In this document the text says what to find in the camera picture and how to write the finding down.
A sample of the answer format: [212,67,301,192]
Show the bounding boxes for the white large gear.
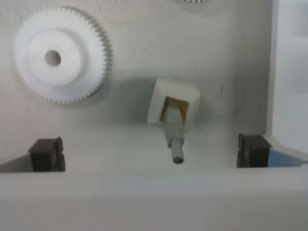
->
[13,6,113,105]

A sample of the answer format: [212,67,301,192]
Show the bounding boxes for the white task board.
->
[266,0,308,154]

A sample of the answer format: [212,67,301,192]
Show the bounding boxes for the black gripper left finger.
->
[0,136,66,173]

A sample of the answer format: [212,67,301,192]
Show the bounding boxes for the white plug holder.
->
[147,76,202,134]

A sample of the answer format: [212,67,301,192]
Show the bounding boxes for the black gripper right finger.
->
[236,133,308,168]

